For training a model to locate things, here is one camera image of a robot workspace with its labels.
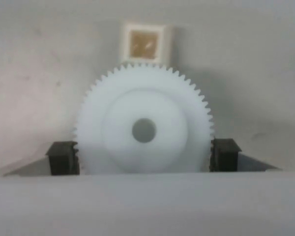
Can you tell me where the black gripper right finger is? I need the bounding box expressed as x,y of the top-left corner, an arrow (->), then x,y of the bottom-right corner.
209,138 -> 281,173

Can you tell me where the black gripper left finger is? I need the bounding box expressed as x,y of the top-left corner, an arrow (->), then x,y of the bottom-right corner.
2,140 -> 81,177

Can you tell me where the white large gear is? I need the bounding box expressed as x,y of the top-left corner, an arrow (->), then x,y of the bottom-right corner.
73,61 -> 216,174

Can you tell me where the small white cube holder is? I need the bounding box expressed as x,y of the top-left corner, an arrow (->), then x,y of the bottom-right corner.
119,22 -> 175,65

